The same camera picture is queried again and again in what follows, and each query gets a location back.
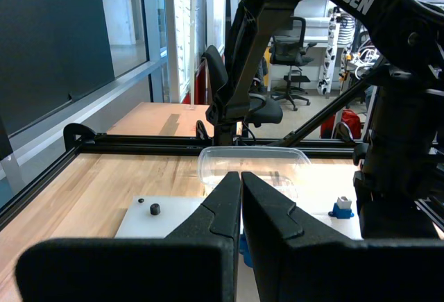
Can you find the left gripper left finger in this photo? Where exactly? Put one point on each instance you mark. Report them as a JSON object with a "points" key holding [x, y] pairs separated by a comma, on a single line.
{"points": [[138, 267]]}

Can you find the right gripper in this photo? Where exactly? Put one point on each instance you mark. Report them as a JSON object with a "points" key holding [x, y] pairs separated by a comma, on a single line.
{"points": [[225, 133]]}

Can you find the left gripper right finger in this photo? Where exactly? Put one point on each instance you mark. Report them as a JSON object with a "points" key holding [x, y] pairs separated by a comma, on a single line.
{"points": [[347, 270]]}

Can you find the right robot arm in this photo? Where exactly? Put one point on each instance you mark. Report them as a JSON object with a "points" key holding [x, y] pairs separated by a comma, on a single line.
{"points": [[399, 142]]}

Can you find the clear plastic container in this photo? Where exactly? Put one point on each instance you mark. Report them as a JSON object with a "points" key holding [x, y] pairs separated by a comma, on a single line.
{"points": [[215, 163]]}

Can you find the white task board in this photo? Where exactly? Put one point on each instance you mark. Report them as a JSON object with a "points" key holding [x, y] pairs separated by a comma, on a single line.
{"points": [[173, 218]]}

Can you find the blue socket block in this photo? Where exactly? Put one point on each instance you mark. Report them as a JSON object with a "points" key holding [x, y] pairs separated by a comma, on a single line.
{"points": [[341, 211], [245, 251]]}

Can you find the black threaded stud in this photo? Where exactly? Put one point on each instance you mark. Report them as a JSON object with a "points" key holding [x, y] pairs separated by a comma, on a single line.
{"points": [[155, 209]]}

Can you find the black office chair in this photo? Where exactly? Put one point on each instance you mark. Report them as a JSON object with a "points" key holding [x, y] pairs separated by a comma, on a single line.
{"points": [[288, 52], [215, 69]]}

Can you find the wooden side table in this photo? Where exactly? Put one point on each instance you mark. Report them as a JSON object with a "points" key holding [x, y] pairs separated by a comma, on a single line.
{"points": [[149, 121]]}

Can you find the red bag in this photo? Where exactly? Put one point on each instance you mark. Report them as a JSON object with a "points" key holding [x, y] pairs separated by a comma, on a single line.
{"points": [[350, 121]]}

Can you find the window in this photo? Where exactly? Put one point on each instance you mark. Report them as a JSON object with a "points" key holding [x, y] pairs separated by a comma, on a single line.
{"points": [[121, 21]]}

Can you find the black frame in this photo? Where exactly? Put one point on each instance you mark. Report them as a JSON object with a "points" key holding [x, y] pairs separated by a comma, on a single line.
{"points": [[138, 140]]}

